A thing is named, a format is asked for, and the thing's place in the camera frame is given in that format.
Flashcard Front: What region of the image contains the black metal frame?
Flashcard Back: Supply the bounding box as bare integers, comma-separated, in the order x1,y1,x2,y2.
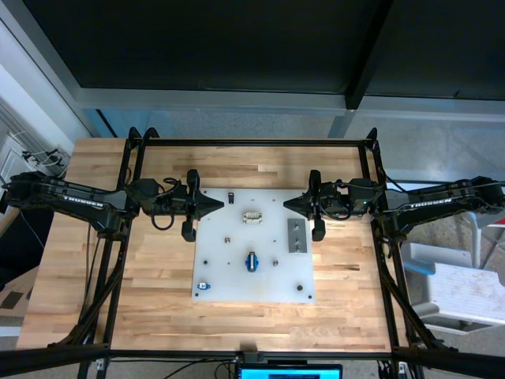
0,126,505,379

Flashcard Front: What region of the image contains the laptop screen with blue edge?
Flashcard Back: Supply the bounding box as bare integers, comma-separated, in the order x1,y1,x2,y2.
235,363,343,379

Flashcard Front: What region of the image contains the grey metal chair frame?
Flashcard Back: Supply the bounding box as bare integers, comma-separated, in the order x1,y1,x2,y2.
467,212,505,269

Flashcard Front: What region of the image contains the tangle of white black cables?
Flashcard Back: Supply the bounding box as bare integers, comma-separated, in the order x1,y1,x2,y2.
19,148,70,177

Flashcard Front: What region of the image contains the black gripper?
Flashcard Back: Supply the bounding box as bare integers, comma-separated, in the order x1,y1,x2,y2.
283,169,335,242
175,169,226,242

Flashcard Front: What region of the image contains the brown cardboard box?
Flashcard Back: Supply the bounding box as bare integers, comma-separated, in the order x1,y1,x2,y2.
0,266,40,317

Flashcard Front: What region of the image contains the white plastic board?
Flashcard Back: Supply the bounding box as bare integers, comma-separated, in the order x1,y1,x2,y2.
192,188,316,304

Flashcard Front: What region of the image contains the grey metal plate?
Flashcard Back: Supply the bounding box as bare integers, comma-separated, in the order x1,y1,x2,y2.
286,217,308,253

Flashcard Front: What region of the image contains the blue connector with metal pin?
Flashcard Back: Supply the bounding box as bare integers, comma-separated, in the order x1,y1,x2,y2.
243,250,260,274

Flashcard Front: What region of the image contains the white step stool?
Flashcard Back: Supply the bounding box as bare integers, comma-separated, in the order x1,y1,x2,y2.
417,262,505,336

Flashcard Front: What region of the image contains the black camera box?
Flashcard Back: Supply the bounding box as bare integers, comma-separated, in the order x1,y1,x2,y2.
240,343,261,362

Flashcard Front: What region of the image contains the black post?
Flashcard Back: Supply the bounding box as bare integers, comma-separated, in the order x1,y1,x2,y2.
345,0,394,111

